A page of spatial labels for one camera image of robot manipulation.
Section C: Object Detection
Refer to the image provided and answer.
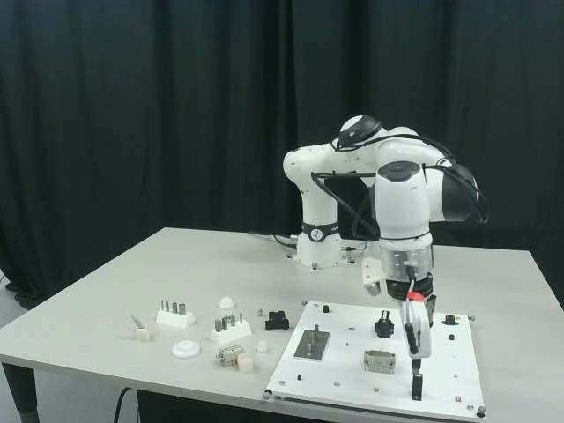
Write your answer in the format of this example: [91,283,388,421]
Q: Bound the beige multi-pin plug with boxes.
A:
[213,345,238,367]

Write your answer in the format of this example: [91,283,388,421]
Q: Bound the black round connector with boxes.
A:
[374,309,395,339]

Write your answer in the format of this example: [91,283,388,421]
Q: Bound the black table leg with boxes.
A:
[2,363,37,423]

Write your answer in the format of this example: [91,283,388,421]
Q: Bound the white peg holder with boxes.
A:
[156,309,197,330]
[209,324,254,346]

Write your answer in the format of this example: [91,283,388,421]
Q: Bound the black cable under table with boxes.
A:
[115,386,138,423]

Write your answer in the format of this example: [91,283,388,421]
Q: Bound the black curtain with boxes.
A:
[0,0,564,312]

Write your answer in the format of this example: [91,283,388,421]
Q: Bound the black D-SUB plug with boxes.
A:
[263,309,290,332]

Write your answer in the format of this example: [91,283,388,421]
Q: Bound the white camera bracket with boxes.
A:
[360,257,383,286]

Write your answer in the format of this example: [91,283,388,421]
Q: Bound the white task board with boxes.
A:
[263,301,488,418]

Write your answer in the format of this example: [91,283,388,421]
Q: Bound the white large gear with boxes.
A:
[170,339,202,360]

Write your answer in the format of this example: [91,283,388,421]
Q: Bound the taut black arm cable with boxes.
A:
[309,170,381,242]

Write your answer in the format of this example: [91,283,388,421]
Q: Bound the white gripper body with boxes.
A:
[399,301,435,360]

